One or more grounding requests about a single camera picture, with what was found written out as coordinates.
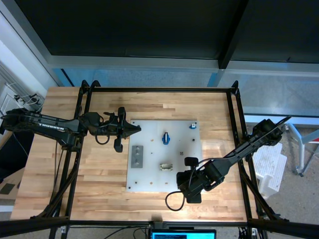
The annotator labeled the small black pad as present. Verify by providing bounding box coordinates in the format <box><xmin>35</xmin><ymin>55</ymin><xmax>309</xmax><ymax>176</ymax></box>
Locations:
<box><xmin>0</xmin><ymin>183</ymin><xmax>14</xmax><ymax>196</ymax></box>

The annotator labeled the laptop screen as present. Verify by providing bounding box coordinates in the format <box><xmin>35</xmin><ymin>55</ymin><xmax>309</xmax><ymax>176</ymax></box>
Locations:
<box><xmin>149</xmin><ymin>229</ymin><xmax>217</xmax><ymax>239</ymax></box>

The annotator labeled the white task board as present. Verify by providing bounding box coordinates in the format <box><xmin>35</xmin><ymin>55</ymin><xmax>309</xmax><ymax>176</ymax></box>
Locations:
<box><xmin>126</xmin><ymin>119</ymin><xmax>204</xmax><ymax>194</ymax></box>

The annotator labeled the black table-level camera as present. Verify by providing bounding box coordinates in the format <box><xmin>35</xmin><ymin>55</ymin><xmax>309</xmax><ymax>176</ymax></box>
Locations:
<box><xmin>152</xmin><ymin>218</ymin><xmax>167</xmax><ymax>229</ymax></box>

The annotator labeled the grey metal tube stand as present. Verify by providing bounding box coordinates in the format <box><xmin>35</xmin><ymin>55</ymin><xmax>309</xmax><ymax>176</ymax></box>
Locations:
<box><xmin>284</xmin><ymin>121</ymin><xmax>319</xmax><ymax>178</ymax></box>

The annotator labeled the grey metal plate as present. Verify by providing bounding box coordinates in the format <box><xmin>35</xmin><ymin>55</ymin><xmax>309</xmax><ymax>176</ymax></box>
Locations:
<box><xmin>130</xmin><ymin>145</ymin><xmax>145</xmax><ymax>169</ymax></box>

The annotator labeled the white foam packing block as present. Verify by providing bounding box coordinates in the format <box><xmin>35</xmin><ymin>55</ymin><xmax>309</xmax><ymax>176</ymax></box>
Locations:
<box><xmin>250</xmin><ymin>143</ymin><xmax>288</xmax><ymax>200</ymax></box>

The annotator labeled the clear plastic tub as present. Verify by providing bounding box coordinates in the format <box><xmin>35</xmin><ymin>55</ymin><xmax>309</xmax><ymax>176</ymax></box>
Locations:
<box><xmin>201</xmin><ymin>139</ymin><xmax>226</xmax><ymax>162</ymax></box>

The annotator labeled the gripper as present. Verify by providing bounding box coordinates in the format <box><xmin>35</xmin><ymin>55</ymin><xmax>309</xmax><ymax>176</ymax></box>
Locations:
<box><xmin>176</xmin><ymin>157</ymin><xmax>207</xmax><ymax>204</ymax></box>
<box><xmin>109</xmin><ymin>107</ymin><xmax>142</xmax><ymax>153</ymax></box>

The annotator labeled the white cable bundle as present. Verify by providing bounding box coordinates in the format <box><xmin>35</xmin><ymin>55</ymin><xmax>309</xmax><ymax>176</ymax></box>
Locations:
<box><xmin>12</xmin><ymin>92</ymin><xmax>43</xmax><ymax>107</ymax></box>

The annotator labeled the black aluminium frame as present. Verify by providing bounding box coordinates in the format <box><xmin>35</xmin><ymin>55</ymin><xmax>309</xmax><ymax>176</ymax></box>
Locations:
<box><xmin>0</xmin><ymin>79</ymin><xmax>319</xmax><ymax>239</ymax></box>

